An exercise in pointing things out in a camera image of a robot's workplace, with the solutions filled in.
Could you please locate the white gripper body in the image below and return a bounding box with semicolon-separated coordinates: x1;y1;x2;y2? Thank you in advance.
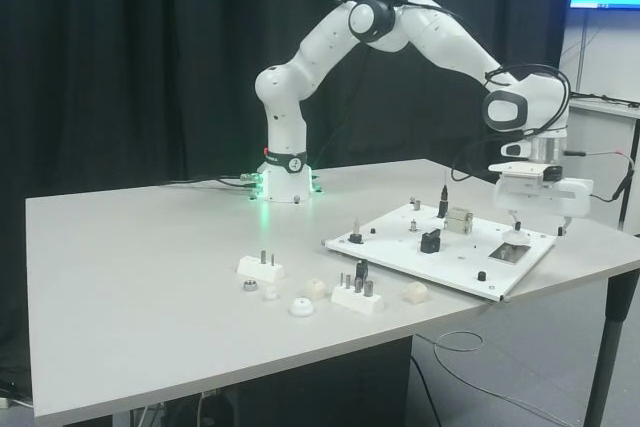
492;174;593;220

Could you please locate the white large gear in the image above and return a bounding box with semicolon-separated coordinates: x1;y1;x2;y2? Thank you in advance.
499;229;532;248

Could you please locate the white medium gear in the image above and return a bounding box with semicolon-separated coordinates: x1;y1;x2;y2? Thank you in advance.
288;297;315;318

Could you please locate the white task board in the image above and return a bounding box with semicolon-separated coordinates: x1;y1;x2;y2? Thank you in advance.
324;202;557;303

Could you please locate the white cabinet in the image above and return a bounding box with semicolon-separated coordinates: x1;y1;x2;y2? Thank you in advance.
541;96;640;237

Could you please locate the cream cube-shaped plug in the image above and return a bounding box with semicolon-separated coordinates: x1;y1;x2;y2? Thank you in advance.
304;276;329;299
404;280;430;304

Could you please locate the black table leg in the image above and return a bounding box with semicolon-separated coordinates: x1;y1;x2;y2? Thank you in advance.
583;274;632;427

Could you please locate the white peg holder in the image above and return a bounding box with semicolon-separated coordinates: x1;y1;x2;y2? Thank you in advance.
235;255;287;284
331;286;386;318

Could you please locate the black curtain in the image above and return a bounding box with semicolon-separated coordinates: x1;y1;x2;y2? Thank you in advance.
0;0;571;398

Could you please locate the thin black rod on wire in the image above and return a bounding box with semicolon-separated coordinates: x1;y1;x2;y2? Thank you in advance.
563;146;637;204

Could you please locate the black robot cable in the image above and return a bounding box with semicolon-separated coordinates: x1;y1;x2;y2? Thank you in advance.
324;0;574;183
448;131;501;183

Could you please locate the grey floor cable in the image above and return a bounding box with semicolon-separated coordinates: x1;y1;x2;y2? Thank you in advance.
432;330;566;427

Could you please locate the black floor cable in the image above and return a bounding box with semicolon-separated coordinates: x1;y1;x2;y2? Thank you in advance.
409;354;454;427

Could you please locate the black base cable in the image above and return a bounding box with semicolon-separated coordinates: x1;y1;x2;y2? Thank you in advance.
164;174;264;198

